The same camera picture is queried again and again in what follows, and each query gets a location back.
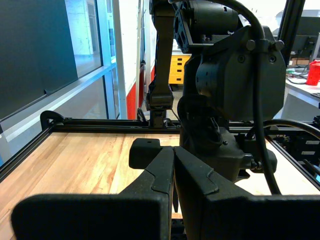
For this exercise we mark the black curved frame bracket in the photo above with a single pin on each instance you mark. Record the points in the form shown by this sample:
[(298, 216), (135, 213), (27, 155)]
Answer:
[(50, 116)]

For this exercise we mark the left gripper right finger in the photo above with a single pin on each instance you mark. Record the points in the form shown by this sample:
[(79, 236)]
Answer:
[(237, 217)]

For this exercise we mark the large black computer monitor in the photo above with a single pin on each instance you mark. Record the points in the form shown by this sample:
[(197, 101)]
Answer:
[(308, 42)]

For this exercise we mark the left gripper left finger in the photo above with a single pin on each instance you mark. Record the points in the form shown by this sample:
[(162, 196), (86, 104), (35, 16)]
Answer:
[(100, 215)]

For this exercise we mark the black aluminium table frame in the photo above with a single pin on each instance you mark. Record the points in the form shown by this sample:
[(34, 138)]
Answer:
[(100, 123)]

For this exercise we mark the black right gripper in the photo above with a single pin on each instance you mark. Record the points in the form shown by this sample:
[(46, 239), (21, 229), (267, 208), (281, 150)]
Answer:
[(225, 155)]

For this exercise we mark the yellow drawer cabinet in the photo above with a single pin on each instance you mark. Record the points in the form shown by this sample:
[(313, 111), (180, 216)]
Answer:
[(178, 67)]

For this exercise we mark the black control box with labels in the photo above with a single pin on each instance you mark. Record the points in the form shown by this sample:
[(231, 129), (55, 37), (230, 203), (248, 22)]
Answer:
[(310, 147)]

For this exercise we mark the red plastic container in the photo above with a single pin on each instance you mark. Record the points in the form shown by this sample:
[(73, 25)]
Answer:
[(313, 73)]

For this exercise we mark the white desk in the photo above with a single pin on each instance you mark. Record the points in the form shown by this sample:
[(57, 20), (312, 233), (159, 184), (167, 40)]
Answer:
[(300, 95)]

